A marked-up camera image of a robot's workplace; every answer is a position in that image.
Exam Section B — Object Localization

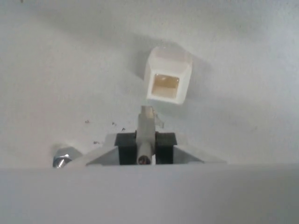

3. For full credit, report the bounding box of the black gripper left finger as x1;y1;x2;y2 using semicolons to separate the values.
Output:
85;132;137;166

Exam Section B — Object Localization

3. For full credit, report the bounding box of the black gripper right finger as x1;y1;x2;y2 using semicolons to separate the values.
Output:
155;132;205;165

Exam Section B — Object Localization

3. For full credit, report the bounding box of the grey Ethernet plug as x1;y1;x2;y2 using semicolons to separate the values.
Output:
135;105;164;166

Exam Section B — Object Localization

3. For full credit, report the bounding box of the small white plug holder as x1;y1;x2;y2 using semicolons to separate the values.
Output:
143;46;193;107

